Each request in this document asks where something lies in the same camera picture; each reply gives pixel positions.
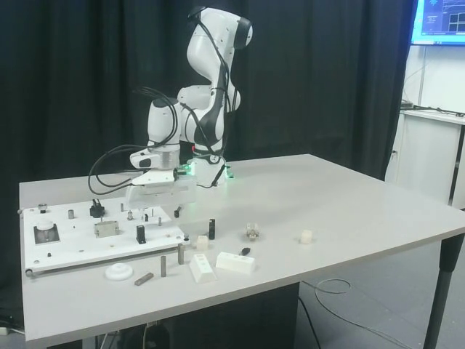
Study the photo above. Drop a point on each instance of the metal bolt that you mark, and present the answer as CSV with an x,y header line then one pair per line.
x,y
130,216

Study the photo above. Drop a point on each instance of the black box under table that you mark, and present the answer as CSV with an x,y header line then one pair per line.
x,y
218,320

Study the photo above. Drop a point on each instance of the white large gear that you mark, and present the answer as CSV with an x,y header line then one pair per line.
x,y
118,272

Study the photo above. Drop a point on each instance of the metal square peg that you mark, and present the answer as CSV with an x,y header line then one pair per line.
x,y
142,279

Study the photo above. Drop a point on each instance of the small black USB plug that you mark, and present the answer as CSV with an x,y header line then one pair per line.
x,y
246,250

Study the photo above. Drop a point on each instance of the blue screen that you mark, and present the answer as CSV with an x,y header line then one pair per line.
x,y
439,22

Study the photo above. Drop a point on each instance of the metal BNC plug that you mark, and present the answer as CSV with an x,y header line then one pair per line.
x,y
43,208

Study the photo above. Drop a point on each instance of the white small gear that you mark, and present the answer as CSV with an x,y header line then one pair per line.
x,y
44,223

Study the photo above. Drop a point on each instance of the white cabinet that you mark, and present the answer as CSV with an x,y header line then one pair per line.
x,y
425,156

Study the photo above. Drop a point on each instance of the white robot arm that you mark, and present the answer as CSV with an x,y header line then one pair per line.
x,y
203,47

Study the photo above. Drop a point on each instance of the dark table leg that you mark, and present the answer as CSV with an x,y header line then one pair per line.
x,y
445,283

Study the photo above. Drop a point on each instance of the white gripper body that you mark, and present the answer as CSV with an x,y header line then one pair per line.
x,y
163,194

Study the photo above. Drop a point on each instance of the black rectangular plug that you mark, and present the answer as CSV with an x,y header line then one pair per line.
x,y
212,229

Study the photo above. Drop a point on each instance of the small white cube holder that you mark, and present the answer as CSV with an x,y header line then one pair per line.
x,y
202,242
306,237

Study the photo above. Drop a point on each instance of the white long peg holder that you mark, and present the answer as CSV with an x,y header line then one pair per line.
x,y
236,262

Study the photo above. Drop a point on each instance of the white power strip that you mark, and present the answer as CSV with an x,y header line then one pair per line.
x,y
3,330

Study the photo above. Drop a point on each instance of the black curtain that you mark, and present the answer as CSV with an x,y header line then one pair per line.
x,y
91,91

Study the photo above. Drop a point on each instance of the white task board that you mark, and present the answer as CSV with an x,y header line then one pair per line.
x,y
80,251

